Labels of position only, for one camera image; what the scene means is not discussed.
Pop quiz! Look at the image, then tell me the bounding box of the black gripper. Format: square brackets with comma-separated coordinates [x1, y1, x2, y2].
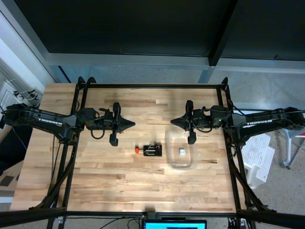
[104, 102, 136, 146]
[170, 100, 204, 145]

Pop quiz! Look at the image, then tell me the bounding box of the black clamp with red knob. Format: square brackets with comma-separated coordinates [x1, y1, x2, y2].
[135, 142, 163, 157]

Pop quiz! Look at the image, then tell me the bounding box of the clear plastic tub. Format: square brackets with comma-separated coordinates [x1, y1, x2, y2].
[165, 130, 198, 171]

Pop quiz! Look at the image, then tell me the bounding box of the blue laptop screen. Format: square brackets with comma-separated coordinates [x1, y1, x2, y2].
[142, 219, 207, 229]

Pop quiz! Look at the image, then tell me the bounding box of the grey metal stand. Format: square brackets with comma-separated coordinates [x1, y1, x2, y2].
[277, 126, 305, 170]

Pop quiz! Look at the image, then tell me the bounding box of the flat brown cardboard sheet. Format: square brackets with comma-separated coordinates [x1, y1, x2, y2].
[0, 159, 26, 191]

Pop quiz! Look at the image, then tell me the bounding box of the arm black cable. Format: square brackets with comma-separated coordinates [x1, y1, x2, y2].
[192, 107, 213, 133]
[90, 108, 107, 140]

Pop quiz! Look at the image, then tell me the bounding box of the black table-edge camera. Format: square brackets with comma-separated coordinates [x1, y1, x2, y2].
[142, 207, 160, 219]

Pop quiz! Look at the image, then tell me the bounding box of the bundle of white cables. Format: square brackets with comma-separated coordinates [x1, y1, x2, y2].
[9, 80, 41, 102]

